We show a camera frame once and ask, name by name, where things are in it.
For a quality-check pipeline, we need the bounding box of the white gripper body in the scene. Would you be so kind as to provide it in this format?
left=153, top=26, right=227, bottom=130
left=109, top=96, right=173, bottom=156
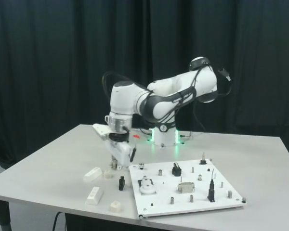
left=104, top=140, right=132, bottom=167

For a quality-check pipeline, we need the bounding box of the black rod with red tag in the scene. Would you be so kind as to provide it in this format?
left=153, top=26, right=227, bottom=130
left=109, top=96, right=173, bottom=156
left=124, top=126, right=141, bottom=161

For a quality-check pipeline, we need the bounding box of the black D-SUB plug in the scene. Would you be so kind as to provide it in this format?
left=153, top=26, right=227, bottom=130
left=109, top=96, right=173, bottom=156
left=117, top=176, right=126, bottom=191

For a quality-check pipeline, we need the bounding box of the long white holder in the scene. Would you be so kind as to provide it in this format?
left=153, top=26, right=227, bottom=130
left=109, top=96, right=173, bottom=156
left=83, top=167, right=103, bottom=181
left=86, top=186, right=105, bottom=205

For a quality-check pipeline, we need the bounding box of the white large gear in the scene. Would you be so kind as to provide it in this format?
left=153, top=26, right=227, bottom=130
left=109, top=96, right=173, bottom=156
left=139, top=186, right=158, bottom=196

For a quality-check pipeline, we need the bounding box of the white task board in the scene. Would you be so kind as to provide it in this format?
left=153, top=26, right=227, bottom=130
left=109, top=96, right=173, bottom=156
left=128, top=157, right=248, bottom=219

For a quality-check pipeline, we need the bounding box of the black curtain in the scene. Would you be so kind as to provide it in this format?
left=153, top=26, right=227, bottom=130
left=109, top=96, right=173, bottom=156
left=0, top=0, right=289, bottom=169

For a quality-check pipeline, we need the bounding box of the black table leg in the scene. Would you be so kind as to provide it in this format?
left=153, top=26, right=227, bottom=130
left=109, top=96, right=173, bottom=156
left=0, top=197, right=11, bottom=231

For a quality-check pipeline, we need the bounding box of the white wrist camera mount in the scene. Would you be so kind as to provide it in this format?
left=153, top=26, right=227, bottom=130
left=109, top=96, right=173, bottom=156
left=92, top=115, right=111, bottom=136

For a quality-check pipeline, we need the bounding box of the black base cable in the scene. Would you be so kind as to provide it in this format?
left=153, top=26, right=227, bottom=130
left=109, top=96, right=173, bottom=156
left=132, top=127, right=153, bottom=136

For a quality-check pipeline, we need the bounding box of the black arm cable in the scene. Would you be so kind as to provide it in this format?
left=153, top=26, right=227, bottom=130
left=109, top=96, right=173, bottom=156
left=102, top=63, right=233, bottom=133

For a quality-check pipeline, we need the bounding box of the black cable under table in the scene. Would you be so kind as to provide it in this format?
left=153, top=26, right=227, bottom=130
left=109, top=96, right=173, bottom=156
left=53, top=211, right=64, bottom=231

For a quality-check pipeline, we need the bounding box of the black USB plug with cable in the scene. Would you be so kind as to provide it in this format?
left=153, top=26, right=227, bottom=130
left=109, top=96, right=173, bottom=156
left=207, top=167, right=216, bottom=202

